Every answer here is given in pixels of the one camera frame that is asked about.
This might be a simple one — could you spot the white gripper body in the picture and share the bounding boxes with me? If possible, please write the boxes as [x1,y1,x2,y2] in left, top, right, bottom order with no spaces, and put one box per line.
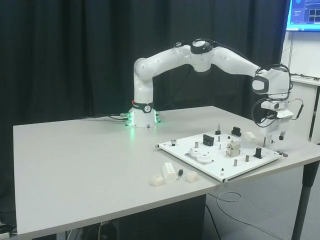
[258,115,289,138]

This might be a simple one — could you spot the grey waterproof plug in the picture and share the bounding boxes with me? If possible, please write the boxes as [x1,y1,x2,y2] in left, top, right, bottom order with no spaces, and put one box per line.
[225,141,240,159]

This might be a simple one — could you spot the small white holder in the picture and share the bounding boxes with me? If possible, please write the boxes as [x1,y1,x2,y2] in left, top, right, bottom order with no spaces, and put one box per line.
[245,131,258,144]
[150,174,166,187]
[185,170,200,183]

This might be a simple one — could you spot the white cabinet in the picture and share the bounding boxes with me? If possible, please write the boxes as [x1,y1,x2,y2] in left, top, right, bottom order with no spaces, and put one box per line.
[289,74,320,145]

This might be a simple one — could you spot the black table leg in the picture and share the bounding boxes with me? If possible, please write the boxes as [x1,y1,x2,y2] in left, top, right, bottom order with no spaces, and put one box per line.
[291,159,315,240]

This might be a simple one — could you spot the black D-SUB plug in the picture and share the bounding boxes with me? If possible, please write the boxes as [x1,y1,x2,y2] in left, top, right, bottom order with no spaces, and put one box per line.
[202,133,215,147]

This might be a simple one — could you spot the white large gear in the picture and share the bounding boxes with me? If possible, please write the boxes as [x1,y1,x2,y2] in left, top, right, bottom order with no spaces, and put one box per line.
[196,153,212,165]

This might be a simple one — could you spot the white task board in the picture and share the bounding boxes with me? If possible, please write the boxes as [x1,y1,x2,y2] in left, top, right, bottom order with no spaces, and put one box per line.
[154,129,289,185]

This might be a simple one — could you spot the white holder with holes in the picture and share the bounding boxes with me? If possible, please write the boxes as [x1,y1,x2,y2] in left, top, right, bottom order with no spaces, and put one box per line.
[160,162,181,180]

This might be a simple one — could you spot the blue screen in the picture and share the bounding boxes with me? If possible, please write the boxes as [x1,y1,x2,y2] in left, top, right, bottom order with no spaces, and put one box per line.
[285,0,320,33]

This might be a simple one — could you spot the black curtains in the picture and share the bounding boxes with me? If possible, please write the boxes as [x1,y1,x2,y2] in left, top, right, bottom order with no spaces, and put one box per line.
[0,0,292,227]

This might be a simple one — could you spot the small white camera box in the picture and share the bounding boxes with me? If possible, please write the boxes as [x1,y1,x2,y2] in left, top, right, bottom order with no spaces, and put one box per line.
[260,100,286,111]

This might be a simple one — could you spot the grey floor cable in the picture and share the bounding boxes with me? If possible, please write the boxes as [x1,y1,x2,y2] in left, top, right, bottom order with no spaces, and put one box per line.
[204,191,243,240]

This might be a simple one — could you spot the black base cables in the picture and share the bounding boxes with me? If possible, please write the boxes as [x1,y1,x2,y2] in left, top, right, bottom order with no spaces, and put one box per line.
[82,113,133,124]

